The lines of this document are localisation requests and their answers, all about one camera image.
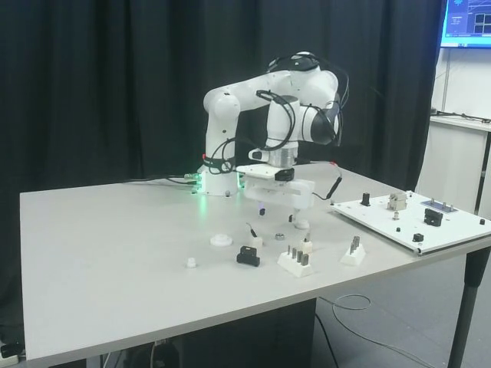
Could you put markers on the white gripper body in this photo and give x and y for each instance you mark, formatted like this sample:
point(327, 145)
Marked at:
point(276, 193)

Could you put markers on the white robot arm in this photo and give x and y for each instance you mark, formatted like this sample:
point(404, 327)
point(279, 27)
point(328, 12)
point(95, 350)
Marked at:
point(245, 92)

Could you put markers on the white medium gear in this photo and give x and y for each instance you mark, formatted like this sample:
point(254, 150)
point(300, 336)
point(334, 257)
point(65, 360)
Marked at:
point(302, 224)

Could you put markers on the USB plug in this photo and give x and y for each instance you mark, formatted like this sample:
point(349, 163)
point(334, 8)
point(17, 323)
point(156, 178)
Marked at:
point(305, 240)

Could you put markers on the white flat mounting plate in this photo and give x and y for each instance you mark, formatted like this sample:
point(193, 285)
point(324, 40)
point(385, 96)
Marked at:
point(257, 171)

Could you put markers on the white USB plug holder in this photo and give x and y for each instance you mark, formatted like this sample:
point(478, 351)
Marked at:
point(306, 247)

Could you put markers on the white Ethernet plug holder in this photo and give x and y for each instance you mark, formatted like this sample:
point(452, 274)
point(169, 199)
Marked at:
point(257, 242)

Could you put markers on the medium metal square peg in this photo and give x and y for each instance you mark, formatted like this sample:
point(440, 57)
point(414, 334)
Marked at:
point(300, 256)

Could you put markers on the large metal square peg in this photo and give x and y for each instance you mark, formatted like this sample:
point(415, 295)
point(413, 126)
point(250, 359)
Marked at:
point(305, 260)

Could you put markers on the black D-SUB plug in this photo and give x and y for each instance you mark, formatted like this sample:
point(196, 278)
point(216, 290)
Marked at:
point(248, 256)

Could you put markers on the white square peg holder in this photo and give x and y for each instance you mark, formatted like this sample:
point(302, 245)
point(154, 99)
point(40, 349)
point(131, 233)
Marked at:
point(291, 268)

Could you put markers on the white large gear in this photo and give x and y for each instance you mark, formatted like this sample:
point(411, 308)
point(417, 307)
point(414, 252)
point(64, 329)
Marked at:
point(221, 240)

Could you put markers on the black rod with red tag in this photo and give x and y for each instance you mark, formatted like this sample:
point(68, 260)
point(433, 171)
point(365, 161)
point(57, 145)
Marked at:
point(337, 186)

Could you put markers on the medium metal round peg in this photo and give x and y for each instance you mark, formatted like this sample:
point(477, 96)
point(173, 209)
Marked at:
point(352, 245)

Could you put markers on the large metal round peg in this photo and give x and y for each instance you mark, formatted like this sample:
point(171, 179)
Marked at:
point(357, 242)

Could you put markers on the white round peg holder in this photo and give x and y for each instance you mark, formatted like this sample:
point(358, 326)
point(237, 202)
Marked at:
point(351, 258)

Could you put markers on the white small gear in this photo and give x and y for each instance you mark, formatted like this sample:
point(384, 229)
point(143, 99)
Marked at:
point(189, 263)

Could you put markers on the white task board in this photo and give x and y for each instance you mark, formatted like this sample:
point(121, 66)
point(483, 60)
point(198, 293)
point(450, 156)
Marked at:
point(403, 230)

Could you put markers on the black cabinet under table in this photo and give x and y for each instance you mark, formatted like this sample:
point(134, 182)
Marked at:
point(230, 337)

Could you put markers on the white cabinet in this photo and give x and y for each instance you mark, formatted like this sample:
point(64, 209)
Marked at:
point(460, 165)

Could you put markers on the black table leg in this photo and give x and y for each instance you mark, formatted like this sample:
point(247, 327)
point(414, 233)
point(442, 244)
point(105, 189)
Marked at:
point(466, 306)

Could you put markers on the black curtain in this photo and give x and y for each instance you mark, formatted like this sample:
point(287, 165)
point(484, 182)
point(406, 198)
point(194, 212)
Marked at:
point(115, 76)

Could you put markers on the blue screen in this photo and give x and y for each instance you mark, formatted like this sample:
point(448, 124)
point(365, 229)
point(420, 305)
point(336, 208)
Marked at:
point(468, 23)

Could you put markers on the white power strip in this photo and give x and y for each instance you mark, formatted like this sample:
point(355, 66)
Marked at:
point(7, 356)

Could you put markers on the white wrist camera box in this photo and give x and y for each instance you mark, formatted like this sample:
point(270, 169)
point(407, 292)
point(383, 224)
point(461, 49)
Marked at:
point(261, 155)

